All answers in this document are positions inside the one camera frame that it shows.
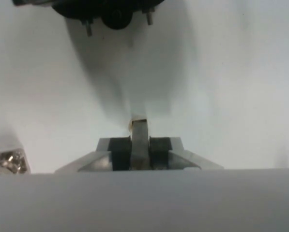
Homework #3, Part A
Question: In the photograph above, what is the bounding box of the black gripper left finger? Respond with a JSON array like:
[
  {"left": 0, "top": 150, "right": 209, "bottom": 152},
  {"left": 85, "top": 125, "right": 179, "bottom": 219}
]
[{"left": 54, "top": 136, "right": 133, "bottom": 173}]

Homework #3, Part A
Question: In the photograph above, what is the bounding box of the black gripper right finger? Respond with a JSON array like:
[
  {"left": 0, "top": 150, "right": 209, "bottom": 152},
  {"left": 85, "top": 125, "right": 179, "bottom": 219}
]
[{"left": 148, "top": 136, "right": 225, "bottom": 171}]

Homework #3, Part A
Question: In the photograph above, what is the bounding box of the metal square peg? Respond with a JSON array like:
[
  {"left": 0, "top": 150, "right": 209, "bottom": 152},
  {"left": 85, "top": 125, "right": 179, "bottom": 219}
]
[{"left": 130, "top": 118, "right": 152, "bottom": 170}]

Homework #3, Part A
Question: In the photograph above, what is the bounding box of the white task board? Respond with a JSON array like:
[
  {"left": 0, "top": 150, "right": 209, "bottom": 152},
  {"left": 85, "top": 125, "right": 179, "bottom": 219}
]
[{"left": 0, "top": 0, "right": 289, "bottom": 175}]

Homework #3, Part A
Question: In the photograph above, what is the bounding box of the black D-SUB plug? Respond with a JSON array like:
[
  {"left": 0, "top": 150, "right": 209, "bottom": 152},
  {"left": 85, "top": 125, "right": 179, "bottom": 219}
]
[{"left": 12, "top": 0, "right": 166, "bottom": 38}]

